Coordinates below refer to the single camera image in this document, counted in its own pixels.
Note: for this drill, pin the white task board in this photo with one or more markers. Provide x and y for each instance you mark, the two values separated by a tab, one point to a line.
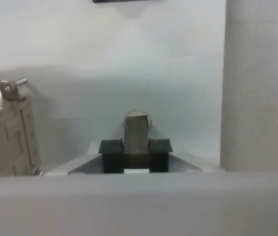
80	61

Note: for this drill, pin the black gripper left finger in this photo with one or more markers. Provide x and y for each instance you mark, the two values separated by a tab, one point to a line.
110	155

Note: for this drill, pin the beige latched connector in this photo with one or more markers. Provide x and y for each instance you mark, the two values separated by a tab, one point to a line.
8	137

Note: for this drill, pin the metal square peg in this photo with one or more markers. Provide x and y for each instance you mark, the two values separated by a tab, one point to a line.
136	137

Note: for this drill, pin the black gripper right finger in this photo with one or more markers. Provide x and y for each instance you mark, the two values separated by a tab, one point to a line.
159	155

